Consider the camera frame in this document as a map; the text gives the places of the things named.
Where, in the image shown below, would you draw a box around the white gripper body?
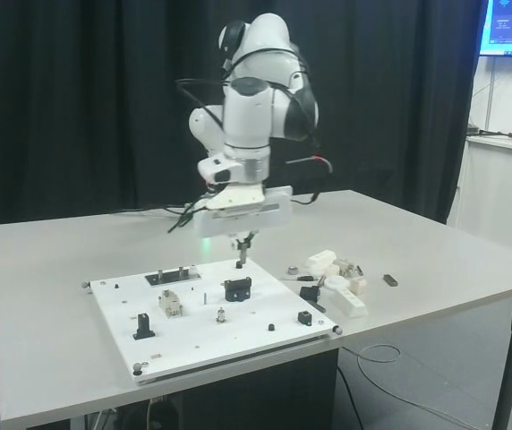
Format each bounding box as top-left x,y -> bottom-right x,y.
194,185 -> 294,239

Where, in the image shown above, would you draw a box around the white cabinet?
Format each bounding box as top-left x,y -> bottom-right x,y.
454,133 -> 512,260

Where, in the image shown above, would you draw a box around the black cables on table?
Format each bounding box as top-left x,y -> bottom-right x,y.
123,196 -> 206,235

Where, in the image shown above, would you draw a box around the black table leg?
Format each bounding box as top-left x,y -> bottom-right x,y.
491,286 -> 512,430

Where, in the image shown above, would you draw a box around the black plug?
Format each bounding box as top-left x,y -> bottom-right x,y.
299,284 -> 328,314

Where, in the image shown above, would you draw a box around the black box under table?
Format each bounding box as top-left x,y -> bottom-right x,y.
148,344 -> 343,430

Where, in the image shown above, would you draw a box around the white task board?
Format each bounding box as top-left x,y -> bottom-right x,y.
81,258 -> 345,387

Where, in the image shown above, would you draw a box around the black curtains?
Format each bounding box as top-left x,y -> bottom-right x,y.
0,0 -> 483,430

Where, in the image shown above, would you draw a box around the black floor cable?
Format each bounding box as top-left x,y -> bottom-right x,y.
335,357 -> 363,430

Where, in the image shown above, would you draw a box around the grey floor cable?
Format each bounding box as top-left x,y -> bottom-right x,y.
340,343 -> 494,416

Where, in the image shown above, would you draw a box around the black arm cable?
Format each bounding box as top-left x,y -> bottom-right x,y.
174,44 -> 239,135

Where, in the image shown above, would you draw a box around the black items on cabinet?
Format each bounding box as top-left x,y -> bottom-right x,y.
465,126 -> 512,145

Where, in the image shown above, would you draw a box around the long white peg holder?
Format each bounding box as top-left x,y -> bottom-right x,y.
327,286 -> 370,320

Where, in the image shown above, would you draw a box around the metal and white plug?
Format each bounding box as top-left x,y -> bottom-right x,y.
334,256 -> 365,280

